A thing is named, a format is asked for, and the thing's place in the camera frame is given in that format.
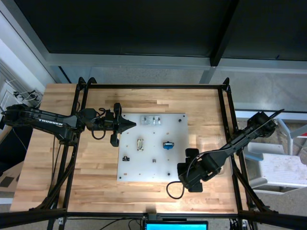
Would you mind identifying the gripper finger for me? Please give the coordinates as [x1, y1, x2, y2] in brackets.
[121, 124, 137, 134]
[121, 114, 137, 125]

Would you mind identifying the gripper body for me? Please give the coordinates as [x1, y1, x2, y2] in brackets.
[103, 103, 125, 147]
[177, 148, 204, 193]

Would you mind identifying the clear plastic tub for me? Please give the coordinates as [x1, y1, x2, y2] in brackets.
[198, 138, 227, 177]

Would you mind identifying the white mounting board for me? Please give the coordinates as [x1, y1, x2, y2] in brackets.
[117, 113, 192, 183]

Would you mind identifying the blue laptop screen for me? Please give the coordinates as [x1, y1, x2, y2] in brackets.
[143, 220, 209, 230]

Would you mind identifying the white step stool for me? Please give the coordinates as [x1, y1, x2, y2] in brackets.
[244, 117, 307, 195]

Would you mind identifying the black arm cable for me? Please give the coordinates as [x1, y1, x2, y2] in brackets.
[166, 181, 186, 200]
[92, 107, 106, 140]

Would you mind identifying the black aluminium frame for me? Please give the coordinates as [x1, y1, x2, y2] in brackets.
[0, 76, 307, 230]

